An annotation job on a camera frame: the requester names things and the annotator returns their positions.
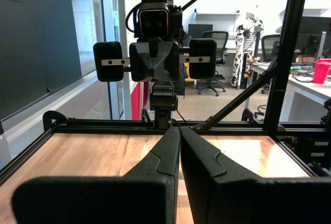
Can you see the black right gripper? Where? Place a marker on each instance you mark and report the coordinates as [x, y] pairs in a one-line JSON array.
[[108, 50]]

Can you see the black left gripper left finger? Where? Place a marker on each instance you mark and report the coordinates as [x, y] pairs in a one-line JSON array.
[[103, 200]]

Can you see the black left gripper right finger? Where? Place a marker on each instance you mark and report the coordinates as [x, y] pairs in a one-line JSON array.
[[258, 203]]

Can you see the black computer monitor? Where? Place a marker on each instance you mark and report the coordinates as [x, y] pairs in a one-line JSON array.
[[199, 30], [315, 24]]

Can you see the black office chair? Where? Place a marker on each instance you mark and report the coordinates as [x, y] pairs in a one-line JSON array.
[[222, 53], [269, 45]]

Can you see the white lattice structure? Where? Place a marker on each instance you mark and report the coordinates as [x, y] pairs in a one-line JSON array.
[[240, 58]]

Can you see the white desk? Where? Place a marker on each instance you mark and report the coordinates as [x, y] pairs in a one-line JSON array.
[[310, 92]]

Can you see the red plastic container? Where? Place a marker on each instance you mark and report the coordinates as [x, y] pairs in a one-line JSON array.
[[322, 71]]

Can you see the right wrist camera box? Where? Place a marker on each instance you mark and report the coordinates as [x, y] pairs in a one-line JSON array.
[[152, 23]]

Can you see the black aluminium frame rail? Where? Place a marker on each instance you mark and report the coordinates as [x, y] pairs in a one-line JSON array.
[[287, 150], [26, 153], [103, 125]]

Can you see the black diagonal frame brace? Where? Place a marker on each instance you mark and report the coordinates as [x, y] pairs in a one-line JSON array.
[[232, 101]]

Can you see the black curved corner bracket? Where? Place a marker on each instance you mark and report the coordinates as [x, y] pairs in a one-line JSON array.
[[248, 115], [47, 120]]

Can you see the black frame post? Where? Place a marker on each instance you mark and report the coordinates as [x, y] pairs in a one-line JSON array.
[[285, 53]]

